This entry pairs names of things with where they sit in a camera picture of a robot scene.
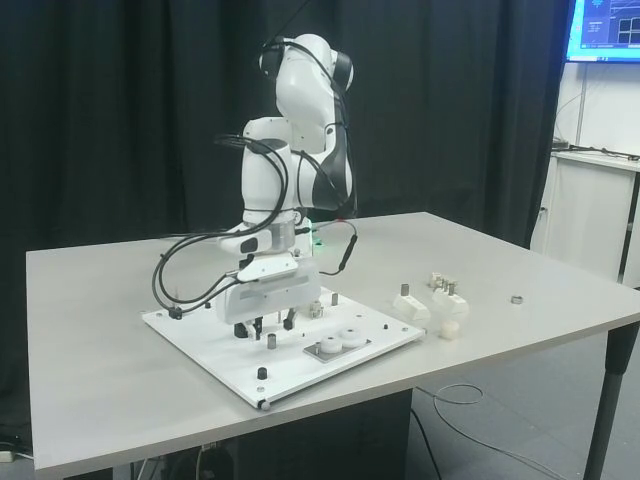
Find black floor cable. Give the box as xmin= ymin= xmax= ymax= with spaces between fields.
xmin=409 ymin=408 xmax=444 ymax=480

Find blue screen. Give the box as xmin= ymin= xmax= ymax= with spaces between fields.
xmin=566 ymin=0 xmax=640 ymax=64

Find black box under table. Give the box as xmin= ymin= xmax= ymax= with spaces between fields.
xmin=130 ymin=388 xmax=414 ymax=480

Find white peg holder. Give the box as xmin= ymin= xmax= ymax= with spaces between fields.
xmin=392 ymin=293 xmax=431 ymax=329
xmin=430 ymin=289 xmax=470 ymax=317

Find thin black rod on wire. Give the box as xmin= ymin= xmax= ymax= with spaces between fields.
xmin=298 ymin=217 xmax=359 ymax=275

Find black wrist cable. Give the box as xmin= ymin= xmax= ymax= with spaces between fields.
xmin=152 ymin=132 xmax=311 ymax=321

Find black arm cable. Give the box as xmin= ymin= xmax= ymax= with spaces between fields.
xmin=259 ymin=34 xmax=359 ymax=219

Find black curtain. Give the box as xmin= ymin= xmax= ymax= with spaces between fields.
xmin=0 ymin=0 xmax=572 ymax=444

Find grey table leg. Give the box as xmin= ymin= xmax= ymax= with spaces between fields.
xmin=583 ymin=328 xmax=624 ymax=480

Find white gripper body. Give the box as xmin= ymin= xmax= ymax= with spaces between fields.
xmin=222 ymin=258 xmax=322 ymax=326

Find grey floor cable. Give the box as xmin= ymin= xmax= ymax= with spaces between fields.
xmin=431 ymin=383 xmax=594 ymax=474

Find white cabinet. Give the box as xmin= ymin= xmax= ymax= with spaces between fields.
xmin=529 ymin=147 xmax=640 ymax=290

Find white task board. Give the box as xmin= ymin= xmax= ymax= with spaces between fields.
xmin=141 ymin=284 xmax=420 ymax=412

